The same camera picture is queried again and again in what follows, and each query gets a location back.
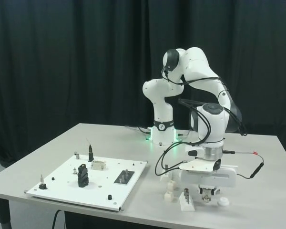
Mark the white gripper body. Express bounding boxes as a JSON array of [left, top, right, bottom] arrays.
[[177, 166, 237, 188]]

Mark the white peg holder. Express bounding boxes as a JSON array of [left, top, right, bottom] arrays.
[[160, 172, 174, 183], [178, 192, 195, 212]]

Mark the flat white plate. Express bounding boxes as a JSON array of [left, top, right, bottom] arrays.
[[179, 162, 222, 172]]

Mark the black cabinet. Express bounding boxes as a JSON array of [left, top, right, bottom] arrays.
[[64, 209, 163, 229]]

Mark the black D-SUB plug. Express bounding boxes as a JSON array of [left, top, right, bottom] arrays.
[[76, 163, 89, 188]]

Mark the white task board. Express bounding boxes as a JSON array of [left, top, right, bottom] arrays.
[[23, 152, 149, 212]]

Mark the black curtain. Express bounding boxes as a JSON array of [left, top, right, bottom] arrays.
[[0, 0, 286, 165]]

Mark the dark table leg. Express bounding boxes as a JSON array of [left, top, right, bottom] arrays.
[[0, 197, 10, 229]]

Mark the thin black rod on wire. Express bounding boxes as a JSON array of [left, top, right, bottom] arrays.
[[223, 149, 265, 179]]

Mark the black plug with thin wire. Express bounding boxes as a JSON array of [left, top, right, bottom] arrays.
[[85, 138, 95, 162]]

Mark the black floor cable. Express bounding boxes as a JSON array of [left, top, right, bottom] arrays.
[[52, 209, 64, 229]]

